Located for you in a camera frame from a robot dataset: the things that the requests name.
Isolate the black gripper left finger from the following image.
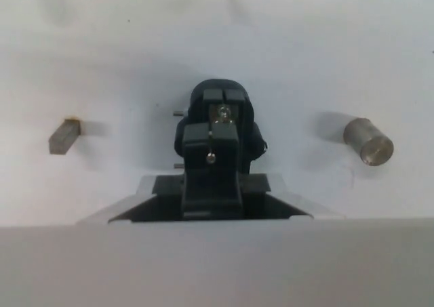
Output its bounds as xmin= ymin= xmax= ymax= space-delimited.
xmin=75 ymin=173 xmax=186 ymax=225

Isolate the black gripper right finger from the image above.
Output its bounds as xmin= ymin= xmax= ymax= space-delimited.
xmin=239 ymin=172 xmax=347 ymax=220

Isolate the black D-SUB plug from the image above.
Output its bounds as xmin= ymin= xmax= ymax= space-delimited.
xmin=172 ymin=79 xmax=269 ymax=220

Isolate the metal square peg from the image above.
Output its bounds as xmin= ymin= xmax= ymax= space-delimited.
xmin=47 ymin=117 xmax=83 ymax=155

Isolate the metal round peg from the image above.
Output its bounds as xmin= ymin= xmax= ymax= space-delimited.
xmin=342 ymin=117 xmax=395 ymax=167

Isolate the white task board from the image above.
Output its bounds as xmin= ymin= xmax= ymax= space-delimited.
xmin=0 ymin=0 xmax=434 ymax=228

